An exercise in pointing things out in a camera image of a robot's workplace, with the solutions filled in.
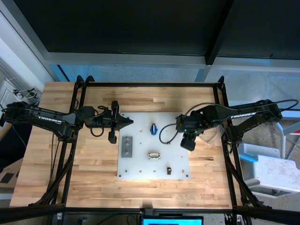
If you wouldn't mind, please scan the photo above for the clear plastic tub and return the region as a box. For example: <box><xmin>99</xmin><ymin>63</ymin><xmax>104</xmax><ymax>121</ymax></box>
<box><xmin>198</xmin><ymin>125</ymin><xmax>225</xmax><ymax>145</ymax></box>

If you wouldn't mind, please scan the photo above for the black metal frame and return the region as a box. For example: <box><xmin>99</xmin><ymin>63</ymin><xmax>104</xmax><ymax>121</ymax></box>
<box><xmin>0</xmin><ymin>75</ymin><xmax>300</xmax><ymax>225</ymax></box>

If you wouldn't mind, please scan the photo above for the white step stool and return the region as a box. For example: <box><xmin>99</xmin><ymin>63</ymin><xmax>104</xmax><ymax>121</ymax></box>
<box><xmin>238</xmin><ymin>142</ymin><xmax>300</xmax><ymax>199</ymax></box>

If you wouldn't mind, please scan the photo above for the grey metal peg plate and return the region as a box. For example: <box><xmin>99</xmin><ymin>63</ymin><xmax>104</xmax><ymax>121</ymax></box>
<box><xmin>120</xmin><ymin>135</ymin><xmax>134</xmax><ymax>158</ymax></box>

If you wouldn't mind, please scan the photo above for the cardboard box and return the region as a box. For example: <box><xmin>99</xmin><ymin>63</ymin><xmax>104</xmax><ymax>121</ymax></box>
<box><xmin>0</xmin><ymin>157</ymin><xmax>24</xmax><ymax>188</ymax></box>

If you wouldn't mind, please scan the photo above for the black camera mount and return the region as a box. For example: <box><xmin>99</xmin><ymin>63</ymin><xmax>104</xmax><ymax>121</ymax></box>
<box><xmin>143</xmin><ymin>207</ymin><xmax>157</xmax><ymax>217</ymax></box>

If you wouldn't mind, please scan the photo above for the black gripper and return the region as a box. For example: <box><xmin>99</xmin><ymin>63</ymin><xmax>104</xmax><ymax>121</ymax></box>
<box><xmin>177</xmin><ymin>111</ymin><xmax>204</xmax><ymax>152</ymax></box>
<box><xmin>102</xmin><ymin>100</ymin><xmax>134</xmax><ymax>144</ymax></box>

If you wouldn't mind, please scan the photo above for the white metal stand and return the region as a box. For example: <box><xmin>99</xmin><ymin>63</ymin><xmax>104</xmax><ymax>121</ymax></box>
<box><xmin>277</xmin><ymin>117</ymin><xmax>300</xmax><ymax>160</ymax></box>

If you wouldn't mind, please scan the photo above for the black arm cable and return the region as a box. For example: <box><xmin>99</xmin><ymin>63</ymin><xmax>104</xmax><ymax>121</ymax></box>
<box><xmin>90</xmin><ymin>105</ymin><xmax>106</xmax><ymax>137</ymax></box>
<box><xmin>158</xmin><ymin>122</ymin><xmax>180</xmax><ymax>145</ymax></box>

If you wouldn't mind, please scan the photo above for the beige connector housing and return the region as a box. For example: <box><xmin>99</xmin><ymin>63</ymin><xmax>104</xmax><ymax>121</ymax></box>
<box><xmin>147</xmin><ymin>152</ymin><xmax>162</xmax><ymax>161</ymax></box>

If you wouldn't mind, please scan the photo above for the screen with blue edge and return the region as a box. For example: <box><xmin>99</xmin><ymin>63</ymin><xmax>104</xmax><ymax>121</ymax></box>
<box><xmin>140</xmin><ymin>215</ymin><xmax>204</xmax><ymax>225</ymax></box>

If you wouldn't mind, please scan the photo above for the white taskboard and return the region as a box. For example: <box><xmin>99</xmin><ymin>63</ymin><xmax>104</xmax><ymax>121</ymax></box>
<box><xmin>116</xmin><ymin>112</ymin><xmax>191</xmax><ymax>180</ymax></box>

